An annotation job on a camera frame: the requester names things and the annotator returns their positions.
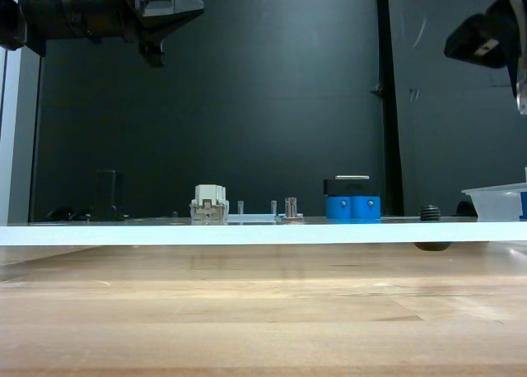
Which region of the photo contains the clear plastic tub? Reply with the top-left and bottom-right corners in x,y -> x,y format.
460,182 -> 527,221

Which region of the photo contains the black d-sub connector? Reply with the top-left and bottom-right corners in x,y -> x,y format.
323,174 -> 371,198

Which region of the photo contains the white mounting board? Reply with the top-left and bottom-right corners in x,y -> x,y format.
0,216 -> 527,247

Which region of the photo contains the black rubber foot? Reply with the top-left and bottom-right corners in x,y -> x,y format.
413,241 -> 450,253

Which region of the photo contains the black upright post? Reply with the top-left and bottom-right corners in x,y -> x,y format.
373,0 -> 404,218

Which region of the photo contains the silver mounting block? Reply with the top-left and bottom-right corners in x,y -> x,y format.
227,213 -> 276,225

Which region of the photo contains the black knurled screw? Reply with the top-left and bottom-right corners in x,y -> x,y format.
418,204 -> 442,222

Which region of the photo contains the blue connector mount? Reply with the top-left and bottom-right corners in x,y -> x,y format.
326,194 -> 382,220

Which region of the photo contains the small metal connector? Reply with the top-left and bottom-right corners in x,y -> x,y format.
281,195 -> 305,226

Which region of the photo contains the beige connector housing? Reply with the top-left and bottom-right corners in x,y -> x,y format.
189,183 -> 231,226

